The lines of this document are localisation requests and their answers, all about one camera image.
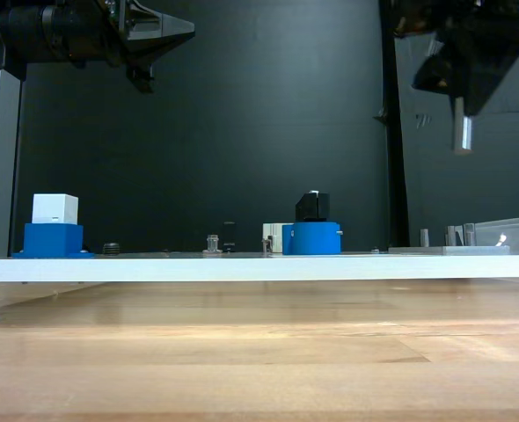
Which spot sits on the black upright post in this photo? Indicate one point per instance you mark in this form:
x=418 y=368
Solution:
x=393 y=154

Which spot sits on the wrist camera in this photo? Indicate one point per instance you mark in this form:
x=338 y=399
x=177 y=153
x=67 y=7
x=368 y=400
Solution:
x=431 y=74

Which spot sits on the white board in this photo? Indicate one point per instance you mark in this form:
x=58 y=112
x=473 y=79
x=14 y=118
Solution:
x=242 y=268

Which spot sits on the black plug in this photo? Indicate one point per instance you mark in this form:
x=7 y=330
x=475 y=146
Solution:
x=312 y=206

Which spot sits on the grey metal bar with holes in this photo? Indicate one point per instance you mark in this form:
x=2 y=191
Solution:
x=440 y=250

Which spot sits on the thin grey metal peg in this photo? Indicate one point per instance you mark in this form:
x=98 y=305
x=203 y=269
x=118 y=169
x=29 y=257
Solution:
x=425 y=237

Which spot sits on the black set screw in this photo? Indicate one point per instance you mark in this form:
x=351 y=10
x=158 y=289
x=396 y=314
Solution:
x=112 y=249

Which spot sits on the white cube plug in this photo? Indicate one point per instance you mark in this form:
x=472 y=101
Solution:
x=55 y=208

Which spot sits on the beige connector housing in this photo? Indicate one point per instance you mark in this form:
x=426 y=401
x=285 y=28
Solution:
x=275 y=233

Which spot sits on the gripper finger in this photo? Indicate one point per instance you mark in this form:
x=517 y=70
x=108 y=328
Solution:
x=171 y=27
x=484 y=61
x=147 y=52

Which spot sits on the light grey post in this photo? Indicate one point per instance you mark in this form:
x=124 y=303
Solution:
x=0 y=176

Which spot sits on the small clear clamp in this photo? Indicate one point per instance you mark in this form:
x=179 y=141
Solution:
x=212 y=244

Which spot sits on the blue square holder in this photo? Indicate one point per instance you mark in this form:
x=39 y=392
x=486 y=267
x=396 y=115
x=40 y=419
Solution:
x=53 y=239

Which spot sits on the small black socket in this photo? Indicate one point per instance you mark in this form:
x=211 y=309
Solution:
x=229 y=237

